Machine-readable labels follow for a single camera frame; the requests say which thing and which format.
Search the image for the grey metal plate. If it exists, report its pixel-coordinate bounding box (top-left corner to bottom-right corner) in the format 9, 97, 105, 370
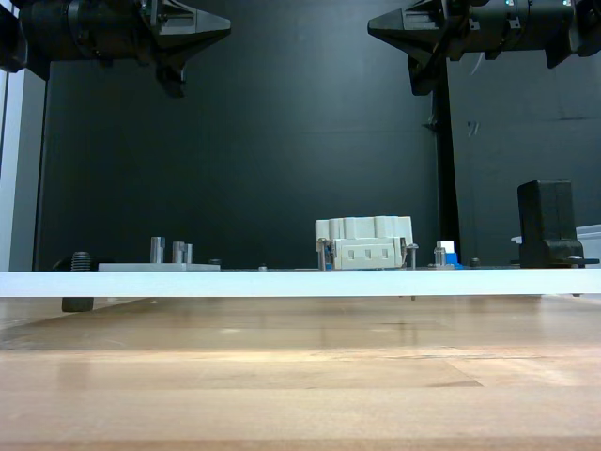
98, 262, 222, 272

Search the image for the black upright post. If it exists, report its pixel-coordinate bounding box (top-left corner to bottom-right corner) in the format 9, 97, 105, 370
422, 58, 464, 270

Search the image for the beige connector housing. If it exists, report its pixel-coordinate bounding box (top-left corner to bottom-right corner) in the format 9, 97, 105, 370
314, 215, 415, 272

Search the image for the blue white small connector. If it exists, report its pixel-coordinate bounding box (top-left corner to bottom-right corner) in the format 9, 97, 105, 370
436, 240, 460, 271

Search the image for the black USB socket block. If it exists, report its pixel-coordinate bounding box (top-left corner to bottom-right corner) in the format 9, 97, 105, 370
510, 179, 601, 271

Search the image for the black threaded bolt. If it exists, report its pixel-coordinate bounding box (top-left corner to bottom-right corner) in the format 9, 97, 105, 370
61, 251, 95, 314

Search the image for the white task board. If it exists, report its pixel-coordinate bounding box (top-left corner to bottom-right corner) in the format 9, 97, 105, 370
0, 271, 601, 300

